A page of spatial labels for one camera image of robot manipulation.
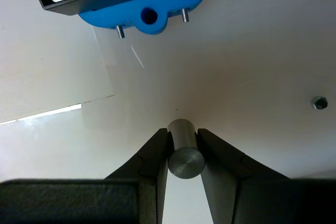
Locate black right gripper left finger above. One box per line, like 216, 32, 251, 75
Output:
0, 127, 169, 224

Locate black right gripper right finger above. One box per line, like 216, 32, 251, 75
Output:
197, 127, 336, 224

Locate steel 16mm cylinder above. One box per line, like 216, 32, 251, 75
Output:
167, 118, 206, 180

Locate white taskboard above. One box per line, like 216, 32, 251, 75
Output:
0, 0, 336, 224

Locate small steel nut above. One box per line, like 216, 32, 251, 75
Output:
310, 96, 329, 111

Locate small steel set screw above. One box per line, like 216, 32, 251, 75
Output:
114, 24, 127, 40
180, 8, 191, 24

